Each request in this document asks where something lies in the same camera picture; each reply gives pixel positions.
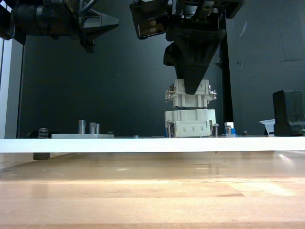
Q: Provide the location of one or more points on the black board screw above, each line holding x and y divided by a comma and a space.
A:
245, 133
110, 132
43, 133

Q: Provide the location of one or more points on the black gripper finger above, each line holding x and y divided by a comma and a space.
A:
109, 22
169, 56
194, 59

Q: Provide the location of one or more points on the black aluminium frame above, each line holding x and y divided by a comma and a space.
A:
228, 83

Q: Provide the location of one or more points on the grey HAN10E socket housing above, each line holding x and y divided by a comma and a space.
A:
190, 128

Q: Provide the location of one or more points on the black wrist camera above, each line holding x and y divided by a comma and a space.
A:
150, 21

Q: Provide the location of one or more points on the black connector housing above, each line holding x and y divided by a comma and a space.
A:
286, 112

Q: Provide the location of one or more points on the grey metal plate with pegs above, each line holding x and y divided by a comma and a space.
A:
81, 136

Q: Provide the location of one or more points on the small blue white socket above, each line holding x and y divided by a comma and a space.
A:
228, 124

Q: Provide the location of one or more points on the grey HAN10E connector insert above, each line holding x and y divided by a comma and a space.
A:
183, 101

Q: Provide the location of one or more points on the white plastic task board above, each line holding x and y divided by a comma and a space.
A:
152, 145

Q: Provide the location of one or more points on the blue connector mount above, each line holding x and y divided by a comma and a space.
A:
165, 132

